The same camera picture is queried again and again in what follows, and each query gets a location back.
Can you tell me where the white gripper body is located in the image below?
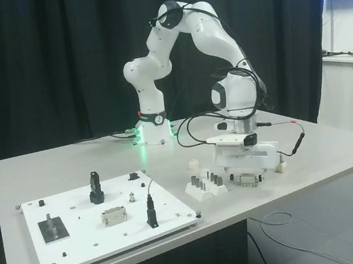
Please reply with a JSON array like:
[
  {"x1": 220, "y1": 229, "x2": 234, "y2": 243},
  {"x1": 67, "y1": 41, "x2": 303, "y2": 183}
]
[{"x1": 212, "y1": 136, "x2": 281, "y2": 177}]

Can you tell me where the white square peg holder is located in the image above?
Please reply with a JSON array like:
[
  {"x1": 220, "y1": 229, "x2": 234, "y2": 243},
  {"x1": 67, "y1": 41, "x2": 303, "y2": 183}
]
[{"x1": 205, "y1": 180, "x2": 231, "y2": 199}]

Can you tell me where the narrow white peg holder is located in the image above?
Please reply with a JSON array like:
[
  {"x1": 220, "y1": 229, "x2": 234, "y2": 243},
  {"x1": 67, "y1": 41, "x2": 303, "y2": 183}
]
[{"x1": 275, "y1": 160, "x2": 289, "y2": 174}]

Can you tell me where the flat white mounting plate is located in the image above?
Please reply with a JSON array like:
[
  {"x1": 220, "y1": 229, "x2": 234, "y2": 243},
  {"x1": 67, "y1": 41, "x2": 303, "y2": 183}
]
[{"x1": 205, "y1": 130, "x2": 250, "y2": 151}]

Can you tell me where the white round peg holder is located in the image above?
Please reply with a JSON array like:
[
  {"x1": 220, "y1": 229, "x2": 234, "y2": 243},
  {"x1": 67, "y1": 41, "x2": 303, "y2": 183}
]
[{"x1": 184, "y1": 178, "x2": 216, "y2": 204}]

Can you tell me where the black D-SUB plug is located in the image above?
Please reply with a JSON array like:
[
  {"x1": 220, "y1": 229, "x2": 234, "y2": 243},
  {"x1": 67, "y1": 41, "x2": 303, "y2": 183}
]
[{"x1": 86, "y1": 169, "x2": 106, "y2": 205}]

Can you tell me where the white task board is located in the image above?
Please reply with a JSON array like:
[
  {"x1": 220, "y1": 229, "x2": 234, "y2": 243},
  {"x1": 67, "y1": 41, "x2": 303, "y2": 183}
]
[{"x1": 11, "y1": 163, "x2": 210, "y2": 264}]

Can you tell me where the black curtain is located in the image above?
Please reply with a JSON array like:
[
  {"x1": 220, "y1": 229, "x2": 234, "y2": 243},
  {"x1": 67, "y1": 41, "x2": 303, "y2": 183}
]
[{"x1": 0, "y1": 0, "x2": 353, "y2": 264}]

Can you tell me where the silver flange ring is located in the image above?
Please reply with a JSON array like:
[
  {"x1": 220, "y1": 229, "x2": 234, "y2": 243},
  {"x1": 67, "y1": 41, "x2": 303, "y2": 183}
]
[{"x1": 232, "y1": 117, "x2": 258, "y2": 137}]

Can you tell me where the small white camera box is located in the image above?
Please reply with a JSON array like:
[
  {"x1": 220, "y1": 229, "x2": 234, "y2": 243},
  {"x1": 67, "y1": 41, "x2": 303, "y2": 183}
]
[{"x1": 216, "y1": 120, "x2": 233, "y2": 133}]

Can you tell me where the grey floor cable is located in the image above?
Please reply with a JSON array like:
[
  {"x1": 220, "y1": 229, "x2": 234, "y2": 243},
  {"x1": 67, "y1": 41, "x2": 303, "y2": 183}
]
[{"x1": 259, "y1": 204, "x2": 345, "y2": 264}]

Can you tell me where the thin black camera cable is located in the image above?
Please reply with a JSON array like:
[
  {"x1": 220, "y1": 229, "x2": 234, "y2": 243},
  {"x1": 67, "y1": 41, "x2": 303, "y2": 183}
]
[{"x1": 174, "y1": 110, "x2": 230, "y2": 148}]

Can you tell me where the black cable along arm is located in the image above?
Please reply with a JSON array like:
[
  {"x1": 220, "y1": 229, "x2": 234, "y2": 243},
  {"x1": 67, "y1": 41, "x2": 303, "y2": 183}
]
[{"x1": 146, "y1": 0, "x2": 273, "y2": 125}]

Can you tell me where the black plug with grey cable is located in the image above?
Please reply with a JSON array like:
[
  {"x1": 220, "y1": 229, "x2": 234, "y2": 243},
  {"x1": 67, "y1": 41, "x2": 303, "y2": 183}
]
[{"x1": 141, "y1": 178, "x2": 162, "y2": 230}]

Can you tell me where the black base cable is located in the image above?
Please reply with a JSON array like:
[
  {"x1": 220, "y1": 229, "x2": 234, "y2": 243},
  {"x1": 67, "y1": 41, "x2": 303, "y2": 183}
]
[{"x1": 109, "y1": 128, "x2": 141, "y2": 143}]

